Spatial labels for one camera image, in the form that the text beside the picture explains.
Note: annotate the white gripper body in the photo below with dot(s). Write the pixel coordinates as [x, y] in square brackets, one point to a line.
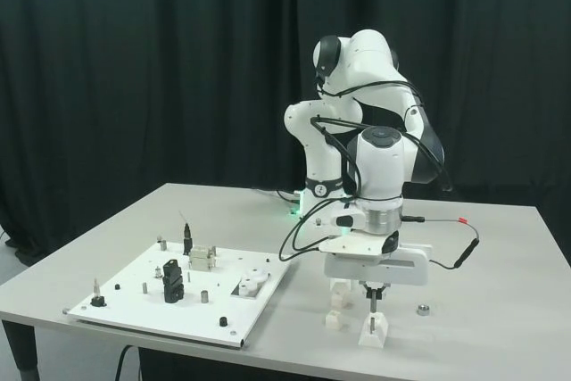
[401, 269]

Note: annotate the white wedge peg holder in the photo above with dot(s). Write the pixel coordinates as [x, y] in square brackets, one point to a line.
[379, 336]

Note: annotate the thick metal round peg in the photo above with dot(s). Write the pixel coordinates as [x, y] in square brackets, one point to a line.
[204, 297]

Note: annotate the black flange band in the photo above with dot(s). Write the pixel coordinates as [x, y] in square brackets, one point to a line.
[390, 242]

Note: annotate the small white cube holder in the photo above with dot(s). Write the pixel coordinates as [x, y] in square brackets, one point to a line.
[339, 301]
[334, 319]

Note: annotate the flat white mounting plate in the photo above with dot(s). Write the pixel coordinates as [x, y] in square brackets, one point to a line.
[352, 245]

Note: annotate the white large gear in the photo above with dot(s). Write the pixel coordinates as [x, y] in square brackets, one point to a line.
[258, 275]

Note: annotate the black USB plug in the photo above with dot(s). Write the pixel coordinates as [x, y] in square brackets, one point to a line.
[186, 238]

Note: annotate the black D-SUB plug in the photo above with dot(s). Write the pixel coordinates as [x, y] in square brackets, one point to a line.
[173, 285]

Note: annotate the white task board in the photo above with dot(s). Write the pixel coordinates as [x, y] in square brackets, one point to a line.
[134, 305]

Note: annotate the metal waterproof plug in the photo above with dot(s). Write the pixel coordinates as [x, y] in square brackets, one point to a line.
[95, 288]

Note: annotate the black curtain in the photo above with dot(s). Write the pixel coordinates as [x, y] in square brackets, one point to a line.
[134, 64]

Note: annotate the black table leg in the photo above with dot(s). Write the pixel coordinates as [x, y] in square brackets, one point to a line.
[20, 354]

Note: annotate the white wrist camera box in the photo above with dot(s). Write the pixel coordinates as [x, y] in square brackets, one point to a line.
[343, 220]

